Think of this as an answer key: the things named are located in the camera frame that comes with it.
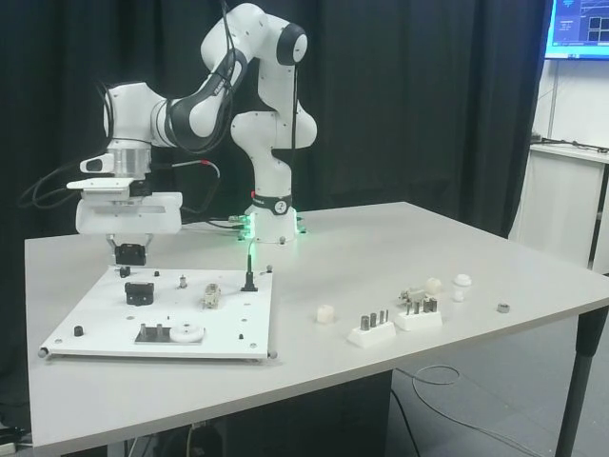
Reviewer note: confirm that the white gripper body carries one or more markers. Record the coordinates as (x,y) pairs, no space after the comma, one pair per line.
(128,219)

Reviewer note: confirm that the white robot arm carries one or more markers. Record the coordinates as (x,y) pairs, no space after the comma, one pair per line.
(266,128)

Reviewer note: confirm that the flat white mounting plate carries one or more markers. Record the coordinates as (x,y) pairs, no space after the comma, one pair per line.
(97,184)

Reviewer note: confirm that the metal BNC plug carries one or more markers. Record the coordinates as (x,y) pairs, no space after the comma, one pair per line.
(182,282)

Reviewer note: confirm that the white task board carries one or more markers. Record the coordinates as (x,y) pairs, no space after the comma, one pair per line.
(119,338)

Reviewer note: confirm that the white large gear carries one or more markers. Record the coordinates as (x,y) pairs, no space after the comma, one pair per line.
(188,333)

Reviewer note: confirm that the tall black plug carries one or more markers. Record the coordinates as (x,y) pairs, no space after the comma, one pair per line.
(249,281)

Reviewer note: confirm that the white small holder block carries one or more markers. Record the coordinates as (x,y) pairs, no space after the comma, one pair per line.
(434,284)
(325,314)

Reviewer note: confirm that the widest metal round peg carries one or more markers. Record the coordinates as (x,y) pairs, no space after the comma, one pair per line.
(364,323)

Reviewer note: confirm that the wide metal round peg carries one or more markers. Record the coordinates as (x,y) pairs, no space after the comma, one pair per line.
(373,319)

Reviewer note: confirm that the white round peg holder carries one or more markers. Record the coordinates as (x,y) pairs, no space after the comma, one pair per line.
(373,337)

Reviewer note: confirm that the grey rectangular multi-pin plug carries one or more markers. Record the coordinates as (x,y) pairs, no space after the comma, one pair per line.
(411,296)

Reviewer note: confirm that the thin metal square peg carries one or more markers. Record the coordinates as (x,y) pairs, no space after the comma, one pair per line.
(416,307)

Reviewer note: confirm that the white square peg holder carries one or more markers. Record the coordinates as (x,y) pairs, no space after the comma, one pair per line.
(421,321)

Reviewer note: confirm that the widest metal square peg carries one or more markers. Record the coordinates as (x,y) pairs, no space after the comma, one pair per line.
(433,304)

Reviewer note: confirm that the black curtain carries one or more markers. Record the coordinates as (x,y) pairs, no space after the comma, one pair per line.
(404,95)

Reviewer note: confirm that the white small gear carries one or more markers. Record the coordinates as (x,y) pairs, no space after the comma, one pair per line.
(458,296)

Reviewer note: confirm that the white medium gear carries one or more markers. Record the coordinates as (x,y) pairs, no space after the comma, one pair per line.
(462,280)

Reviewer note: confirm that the metal hex nut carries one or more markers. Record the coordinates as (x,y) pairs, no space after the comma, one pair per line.
(502,307)

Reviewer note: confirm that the white cabinet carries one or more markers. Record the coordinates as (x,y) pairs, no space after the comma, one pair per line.
(561,204)

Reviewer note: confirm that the black table leg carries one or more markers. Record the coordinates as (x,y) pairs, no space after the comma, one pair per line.
(578,381)

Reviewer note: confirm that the blue screen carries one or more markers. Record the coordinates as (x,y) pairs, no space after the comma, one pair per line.
(578,26)

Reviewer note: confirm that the small white camera box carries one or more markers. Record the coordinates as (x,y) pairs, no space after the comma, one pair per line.
(95,164)

